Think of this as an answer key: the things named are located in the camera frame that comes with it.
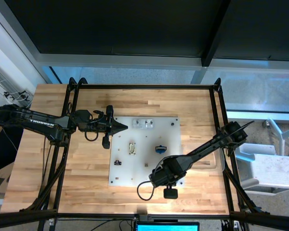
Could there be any white plastic stool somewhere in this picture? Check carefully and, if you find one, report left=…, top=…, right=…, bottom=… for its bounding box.
left=236, top=143, right=289, bottom=196

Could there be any black room column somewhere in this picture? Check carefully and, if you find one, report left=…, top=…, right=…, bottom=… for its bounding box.
left=201, top=0, right=232, bottom=67

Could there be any clear plastic tub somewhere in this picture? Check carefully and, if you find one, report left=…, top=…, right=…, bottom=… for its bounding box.
left=182, top=143, right=225, bottom=172

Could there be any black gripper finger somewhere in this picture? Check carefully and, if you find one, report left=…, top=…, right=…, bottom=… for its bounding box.
left=113, top=117, right=129, bottom=128
left=113, top=127, right=129, bottom=137

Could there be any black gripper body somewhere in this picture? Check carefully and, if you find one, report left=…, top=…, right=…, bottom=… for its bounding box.
left=96, top=105, right=115, bottom=150
left=148, top=170, right=184, bottom=199

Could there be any brown cardboard sheet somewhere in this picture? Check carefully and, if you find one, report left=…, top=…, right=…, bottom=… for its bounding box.
left=0, top=161, right=15, bottom=200

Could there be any screen with blue edge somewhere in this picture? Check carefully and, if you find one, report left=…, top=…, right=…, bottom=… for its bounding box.
left=134, top=221, right=200, bottom=231

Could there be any black wall cable plug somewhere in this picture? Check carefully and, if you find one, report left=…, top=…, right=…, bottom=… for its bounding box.
left=3, top=90, right=31, bottom=102

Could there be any black metal frame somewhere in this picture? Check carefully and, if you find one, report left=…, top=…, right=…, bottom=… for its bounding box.
left=0, top=77, right=289, bottom=231

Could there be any grey metal chair frame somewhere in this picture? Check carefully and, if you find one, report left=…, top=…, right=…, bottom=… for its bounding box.
left=262, top=118, right=289, bottom=156

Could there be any silver aluminium bar block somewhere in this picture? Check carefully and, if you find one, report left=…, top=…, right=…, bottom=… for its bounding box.
left=132, top=118, right=154, bottom=130

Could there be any white plastic board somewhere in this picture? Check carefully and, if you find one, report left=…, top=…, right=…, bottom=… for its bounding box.
left=107, top=116, right=185, bottom=188

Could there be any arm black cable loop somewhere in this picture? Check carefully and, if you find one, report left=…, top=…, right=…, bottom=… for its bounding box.
left=137, top=180, right=156, bottom=201
left=84, top=126, right=99, bottom=142

